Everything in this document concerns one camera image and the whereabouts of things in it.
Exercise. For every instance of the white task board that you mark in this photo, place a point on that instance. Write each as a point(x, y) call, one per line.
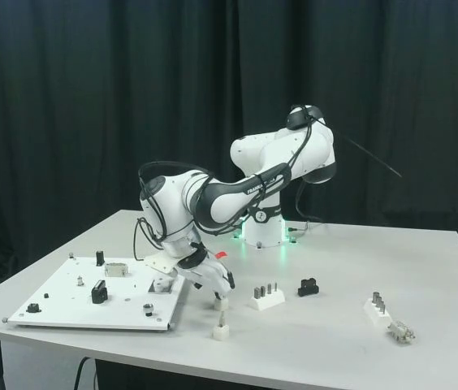
point(66, 313)

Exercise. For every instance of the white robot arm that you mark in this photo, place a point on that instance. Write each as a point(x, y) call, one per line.
point(277, 150)

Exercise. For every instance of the metal BNC plug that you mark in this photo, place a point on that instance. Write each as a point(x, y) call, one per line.
point(79, 281)

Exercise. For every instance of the white waterproof plug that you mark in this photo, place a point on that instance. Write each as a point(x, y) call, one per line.
point(401, 328)

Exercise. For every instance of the black curtain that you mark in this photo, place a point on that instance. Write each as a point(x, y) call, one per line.
point(91, 61)

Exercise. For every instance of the small white plug holder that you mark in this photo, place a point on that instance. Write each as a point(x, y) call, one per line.
point(221, 305)
point(220, 331)

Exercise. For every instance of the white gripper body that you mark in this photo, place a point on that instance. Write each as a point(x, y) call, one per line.
point(208, 274)

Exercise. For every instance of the thin black rod red tag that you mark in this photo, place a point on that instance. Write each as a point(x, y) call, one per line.
point(221, 254)

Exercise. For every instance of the black D-SUB plug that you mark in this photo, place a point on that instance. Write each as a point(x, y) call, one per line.
point(308, 287)

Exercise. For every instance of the white peg holder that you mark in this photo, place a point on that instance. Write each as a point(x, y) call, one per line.
point(267, 302)
point(375, 313)

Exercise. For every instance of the white medium gear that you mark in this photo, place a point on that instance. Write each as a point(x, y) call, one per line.
point(160, 282)

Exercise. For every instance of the metal bolt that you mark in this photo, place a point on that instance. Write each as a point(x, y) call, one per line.
point(147, 310)

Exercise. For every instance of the metal square peg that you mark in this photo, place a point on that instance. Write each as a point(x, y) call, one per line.
point(382, 308)
point(375, 297)
point(379, 302)

